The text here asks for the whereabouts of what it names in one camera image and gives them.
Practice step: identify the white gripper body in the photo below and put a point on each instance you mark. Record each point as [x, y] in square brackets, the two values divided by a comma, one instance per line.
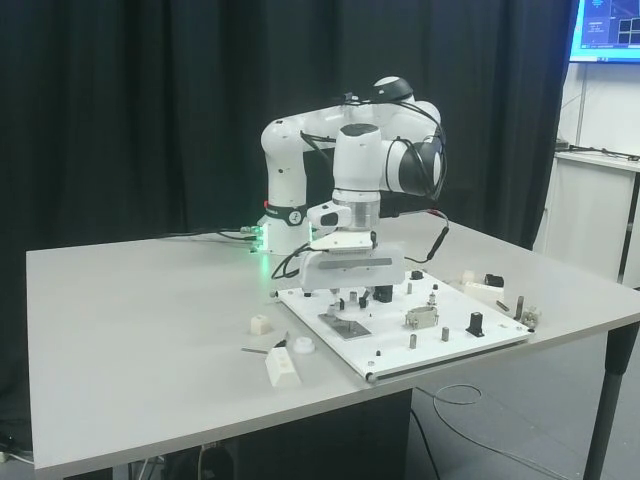
[350, 272]

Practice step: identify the white large gear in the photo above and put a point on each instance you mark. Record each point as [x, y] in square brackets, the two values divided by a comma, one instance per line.
[350, 315]

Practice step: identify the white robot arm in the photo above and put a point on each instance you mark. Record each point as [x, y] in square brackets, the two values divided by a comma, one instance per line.
[285, 150]

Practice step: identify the white small gear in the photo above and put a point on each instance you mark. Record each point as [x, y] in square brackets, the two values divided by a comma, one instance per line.
[303, 346]

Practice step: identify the flat white mounting plate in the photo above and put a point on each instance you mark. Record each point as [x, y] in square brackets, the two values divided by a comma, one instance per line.
[345, 242]

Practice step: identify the white task board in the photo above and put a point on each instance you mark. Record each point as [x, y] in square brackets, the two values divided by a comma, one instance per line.
[400, 350]

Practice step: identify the metal BNC plug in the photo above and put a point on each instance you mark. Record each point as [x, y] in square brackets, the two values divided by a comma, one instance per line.
[431, 299]

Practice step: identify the small white cube holder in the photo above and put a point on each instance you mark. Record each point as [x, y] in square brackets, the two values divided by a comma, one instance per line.
[259, 324]

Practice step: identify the long white holder block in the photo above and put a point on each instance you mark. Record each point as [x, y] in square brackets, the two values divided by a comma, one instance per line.
[282, 367]

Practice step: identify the thin metal rod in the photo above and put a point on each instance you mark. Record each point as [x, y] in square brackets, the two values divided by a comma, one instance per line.
[252, 350]

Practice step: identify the white holder with holes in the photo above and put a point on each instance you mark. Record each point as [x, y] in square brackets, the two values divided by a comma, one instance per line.
[480, 290]

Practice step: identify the black plug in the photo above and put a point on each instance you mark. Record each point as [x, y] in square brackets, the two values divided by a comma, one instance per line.
[494, 280]

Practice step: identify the metal round peg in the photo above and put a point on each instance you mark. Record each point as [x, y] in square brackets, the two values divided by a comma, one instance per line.
[500, 304]

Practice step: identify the metal square peg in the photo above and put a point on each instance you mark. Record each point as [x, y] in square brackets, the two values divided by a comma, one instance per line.
[520, 306]

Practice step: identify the white cabinet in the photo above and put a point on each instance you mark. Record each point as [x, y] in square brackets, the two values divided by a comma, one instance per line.
[590, 215]

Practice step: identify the black curtain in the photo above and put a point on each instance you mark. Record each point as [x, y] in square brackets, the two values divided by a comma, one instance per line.
[150, 100]

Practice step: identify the black table leg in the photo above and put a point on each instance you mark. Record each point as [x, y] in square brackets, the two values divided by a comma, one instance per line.
[615, 400]

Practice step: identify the blue screen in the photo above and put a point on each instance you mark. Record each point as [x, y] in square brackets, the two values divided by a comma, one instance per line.
[607, 30]

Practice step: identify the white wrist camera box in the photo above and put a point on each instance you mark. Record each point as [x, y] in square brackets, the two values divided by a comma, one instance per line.
[327, 216]

